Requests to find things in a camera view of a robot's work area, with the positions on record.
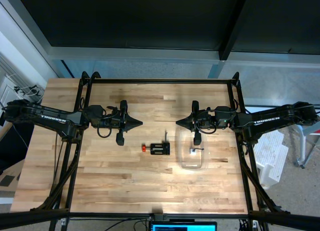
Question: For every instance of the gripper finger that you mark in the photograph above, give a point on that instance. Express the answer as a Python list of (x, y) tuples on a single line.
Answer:
[(132, 126), (187, 120), (187, 125), (132, 120)]

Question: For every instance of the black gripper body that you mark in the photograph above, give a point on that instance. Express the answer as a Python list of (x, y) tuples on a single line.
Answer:
[(122, 121), (195, 121)]

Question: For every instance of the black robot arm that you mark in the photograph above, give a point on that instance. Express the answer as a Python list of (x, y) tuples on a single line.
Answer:
[(266, 121), (53, 118)]

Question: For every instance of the small white block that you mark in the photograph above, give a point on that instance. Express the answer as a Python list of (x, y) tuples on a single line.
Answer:
[(192, 151)]

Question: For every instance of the black clamp with orange knob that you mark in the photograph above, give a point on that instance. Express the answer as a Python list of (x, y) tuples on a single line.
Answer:
[(160, 149)]

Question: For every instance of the clear plastic tub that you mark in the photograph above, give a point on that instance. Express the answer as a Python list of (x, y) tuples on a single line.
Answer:
[(193, 163)]

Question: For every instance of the white foam packing block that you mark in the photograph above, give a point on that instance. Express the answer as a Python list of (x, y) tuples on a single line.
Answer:
[(271, 153)]

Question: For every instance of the screen with blue edge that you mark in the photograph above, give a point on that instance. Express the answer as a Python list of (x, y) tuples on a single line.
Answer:
[(182, 227)]

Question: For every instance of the grey metal stand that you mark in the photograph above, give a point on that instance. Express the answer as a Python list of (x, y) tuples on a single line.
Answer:
[(303, 146)]

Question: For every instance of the large black box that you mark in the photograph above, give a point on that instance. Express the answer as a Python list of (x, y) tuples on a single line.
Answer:
[(12, 146)]

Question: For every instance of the cardboard box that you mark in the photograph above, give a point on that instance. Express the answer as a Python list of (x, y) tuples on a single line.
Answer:
[(12, 171)]

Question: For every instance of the black metal frame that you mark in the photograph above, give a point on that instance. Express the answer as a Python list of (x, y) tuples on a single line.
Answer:
[(160, 81)]

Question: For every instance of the small black camera box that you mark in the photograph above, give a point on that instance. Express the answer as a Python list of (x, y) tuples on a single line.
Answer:
[(158, 217)]

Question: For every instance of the silver corner bracket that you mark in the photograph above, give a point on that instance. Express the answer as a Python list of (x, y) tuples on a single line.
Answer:
[(63, 221), (255, 224)]

